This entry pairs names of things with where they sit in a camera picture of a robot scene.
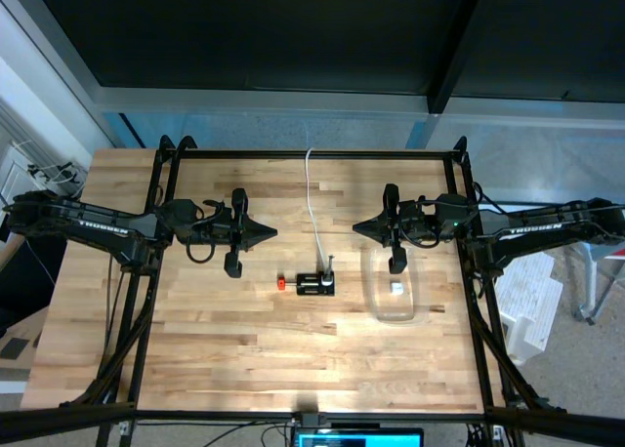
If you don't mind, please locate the black vise with red knob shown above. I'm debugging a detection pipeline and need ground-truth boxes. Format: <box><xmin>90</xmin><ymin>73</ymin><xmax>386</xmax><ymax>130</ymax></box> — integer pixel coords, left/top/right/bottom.
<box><xmin>276</xmin><ymin>269</ymin><xmax>338</xmax><ymax>298</ymax></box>

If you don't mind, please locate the black aluminium frame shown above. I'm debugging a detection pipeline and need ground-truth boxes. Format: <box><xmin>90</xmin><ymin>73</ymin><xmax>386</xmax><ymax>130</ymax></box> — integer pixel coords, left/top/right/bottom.
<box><xmin>0</xmin><ymin>134</ymin><xmax>625</xmax><ymax>447</ymax></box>

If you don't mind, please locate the laptop screen with blue edge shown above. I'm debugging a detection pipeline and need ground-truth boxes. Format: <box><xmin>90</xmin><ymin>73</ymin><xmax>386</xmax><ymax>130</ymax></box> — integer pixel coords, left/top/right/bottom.
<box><xmin>291</xmin><ymin>427</ymin><xmax>425</xmax><ymax>447</ymax></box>

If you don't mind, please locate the black foam pad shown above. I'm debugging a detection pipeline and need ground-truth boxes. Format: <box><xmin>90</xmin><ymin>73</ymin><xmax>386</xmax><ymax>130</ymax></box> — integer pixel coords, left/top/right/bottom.
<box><xmin>0</xmin><ymin>337</ymin><xmax>28</xmax><ymax>361</ymax></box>

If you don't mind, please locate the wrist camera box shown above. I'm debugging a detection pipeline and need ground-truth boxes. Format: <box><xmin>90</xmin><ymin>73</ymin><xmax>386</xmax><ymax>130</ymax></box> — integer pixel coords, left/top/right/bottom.
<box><xmin>436</xmin><ymin>191</ymin><xmax>478</xmax><ymax>237</ymax></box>
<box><xmin>155</xmin><ymin>198</ymin><xmax>202</xmax><ymax>241</ymax></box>

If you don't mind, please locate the grey metal stand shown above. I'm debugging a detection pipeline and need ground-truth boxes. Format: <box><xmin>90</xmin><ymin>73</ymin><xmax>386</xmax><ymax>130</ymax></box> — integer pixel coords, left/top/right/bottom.
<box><xmin>565</xmin><ymin>244</ymin><xmax>625</xmax><ymax>326</ymax></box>

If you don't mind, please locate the black table-level camera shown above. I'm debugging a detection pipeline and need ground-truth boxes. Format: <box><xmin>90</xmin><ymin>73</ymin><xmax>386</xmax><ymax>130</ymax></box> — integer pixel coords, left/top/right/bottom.
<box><xmin>291</xmin><ymin>408</ymin><xmax>327</xmax><ymax>427</ymax></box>

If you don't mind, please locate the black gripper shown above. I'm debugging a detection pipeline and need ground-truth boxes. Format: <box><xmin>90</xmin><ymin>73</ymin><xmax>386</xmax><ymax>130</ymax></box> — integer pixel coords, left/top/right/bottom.
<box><xmin>207</xmin><ymin>187</ymin><xmax>278</xmax><ymax>279</ymax></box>
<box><xmin>352</xmin><ymin>183</ymin><xmax>436</xmax><ymax>275</ymax></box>

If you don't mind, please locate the black and white cable bundle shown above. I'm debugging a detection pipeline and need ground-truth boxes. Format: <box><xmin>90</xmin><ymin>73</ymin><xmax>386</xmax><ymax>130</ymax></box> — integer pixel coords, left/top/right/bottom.
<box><xmin>26</xmin><ymin>161</ymin><xmax>82</xmax><ymax>184</ymax></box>

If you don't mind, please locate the clear plastic tub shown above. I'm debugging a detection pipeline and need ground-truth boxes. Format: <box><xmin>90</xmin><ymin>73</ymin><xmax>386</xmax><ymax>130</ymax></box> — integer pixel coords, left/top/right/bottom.
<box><xmin>360</xmin><ymin>245</ymin><xmax>427</xmax><ymax>327</ymax></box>

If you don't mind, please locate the white power cord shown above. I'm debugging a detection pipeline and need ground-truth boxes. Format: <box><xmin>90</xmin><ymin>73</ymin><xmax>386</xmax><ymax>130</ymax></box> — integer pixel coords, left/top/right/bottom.
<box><xmin>304</xmin><ymin>146</ymin><xmax>329</xmax><ymax>272</ymax></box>

